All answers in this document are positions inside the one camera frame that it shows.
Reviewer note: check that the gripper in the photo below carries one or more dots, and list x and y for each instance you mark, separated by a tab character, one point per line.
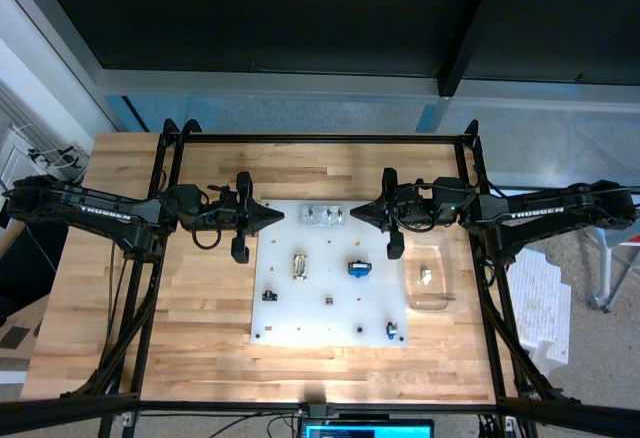
395	245
240	250

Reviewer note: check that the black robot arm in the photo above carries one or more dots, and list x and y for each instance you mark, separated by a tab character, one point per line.
105	210
535	215

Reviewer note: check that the blue and black connector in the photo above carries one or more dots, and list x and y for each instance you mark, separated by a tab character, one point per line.
358	270

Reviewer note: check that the grey multi-pin connector housing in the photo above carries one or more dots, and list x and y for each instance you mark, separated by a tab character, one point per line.
299	265

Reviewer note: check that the small white connector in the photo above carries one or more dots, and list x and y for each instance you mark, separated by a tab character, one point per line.
425	275

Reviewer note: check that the small blue connector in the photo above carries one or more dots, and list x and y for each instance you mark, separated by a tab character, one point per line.
391	330

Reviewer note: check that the aluminium clamp block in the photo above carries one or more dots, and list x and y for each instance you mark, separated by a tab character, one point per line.
320	215

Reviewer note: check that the small black clamp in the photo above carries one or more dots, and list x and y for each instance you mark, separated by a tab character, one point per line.
270	296

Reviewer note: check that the clear plastic tub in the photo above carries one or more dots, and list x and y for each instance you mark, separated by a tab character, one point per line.
440	303

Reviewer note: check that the white task board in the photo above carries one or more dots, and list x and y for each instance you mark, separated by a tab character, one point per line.
310	318

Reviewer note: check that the white foam block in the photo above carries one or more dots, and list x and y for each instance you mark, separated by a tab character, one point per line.
540	308

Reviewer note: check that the blue laptop screen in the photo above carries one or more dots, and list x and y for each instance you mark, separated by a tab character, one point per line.
365	430

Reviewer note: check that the cardboard box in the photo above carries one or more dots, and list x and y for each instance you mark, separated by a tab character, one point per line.
25	318

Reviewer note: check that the black metal frame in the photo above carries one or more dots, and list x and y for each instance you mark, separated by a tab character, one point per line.
320	138

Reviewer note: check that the black wall post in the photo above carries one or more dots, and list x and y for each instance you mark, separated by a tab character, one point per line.
465	43

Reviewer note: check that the black table-level camera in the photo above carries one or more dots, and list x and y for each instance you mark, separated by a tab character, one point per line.
320	409

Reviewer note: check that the grey metal chair frame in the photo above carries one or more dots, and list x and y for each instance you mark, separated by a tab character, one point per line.
605	268

